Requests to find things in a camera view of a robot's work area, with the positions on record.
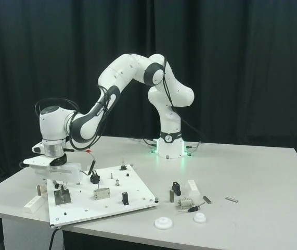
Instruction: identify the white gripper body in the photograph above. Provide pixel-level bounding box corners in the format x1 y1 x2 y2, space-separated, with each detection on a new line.
33 162 83 183

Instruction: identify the white large gear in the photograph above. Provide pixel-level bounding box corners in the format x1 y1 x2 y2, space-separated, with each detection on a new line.
154 216 174 230

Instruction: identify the white medium gear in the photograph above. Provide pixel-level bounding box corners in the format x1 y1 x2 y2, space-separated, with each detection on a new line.
192 212 206 223

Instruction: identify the black rod with red tag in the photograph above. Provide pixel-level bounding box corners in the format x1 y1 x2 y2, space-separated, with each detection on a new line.
84 148 97 176

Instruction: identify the long white holder with holes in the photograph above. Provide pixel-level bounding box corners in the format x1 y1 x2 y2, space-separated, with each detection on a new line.
23 195 47 214

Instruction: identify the flat white mounting plate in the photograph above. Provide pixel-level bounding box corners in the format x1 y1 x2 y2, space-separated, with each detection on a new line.
23 156 67 167

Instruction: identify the white task board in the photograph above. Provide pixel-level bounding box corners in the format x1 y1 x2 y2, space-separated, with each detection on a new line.
45 163 158 228

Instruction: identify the white block holder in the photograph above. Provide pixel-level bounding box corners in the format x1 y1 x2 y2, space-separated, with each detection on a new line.
187 179 201 195

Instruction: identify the black USB plug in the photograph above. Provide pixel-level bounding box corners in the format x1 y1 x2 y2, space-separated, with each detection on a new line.
186 204 206 213

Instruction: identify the black curtain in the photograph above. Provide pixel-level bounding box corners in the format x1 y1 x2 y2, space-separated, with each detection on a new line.
0 0 297 174

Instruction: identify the silver flange ring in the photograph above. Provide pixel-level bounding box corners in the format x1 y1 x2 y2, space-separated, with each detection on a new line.
43 142 64 158

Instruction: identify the black hanging cable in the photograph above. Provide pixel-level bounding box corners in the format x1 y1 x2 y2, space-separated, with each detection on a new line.
49 227 61 250

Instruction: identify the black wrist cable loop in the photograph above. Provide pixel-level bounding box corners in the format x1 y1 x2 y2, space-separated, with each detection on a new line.
35 97 80 119

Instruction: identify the black base cable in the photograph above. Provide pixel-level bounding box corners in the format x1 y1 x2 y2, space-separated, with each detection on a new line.
184 141 203 157
141 137 160 151

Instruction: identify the black shoulder cable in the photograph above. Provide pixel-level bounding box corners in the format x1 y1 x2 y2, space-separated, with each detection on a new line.
162 55 182 109

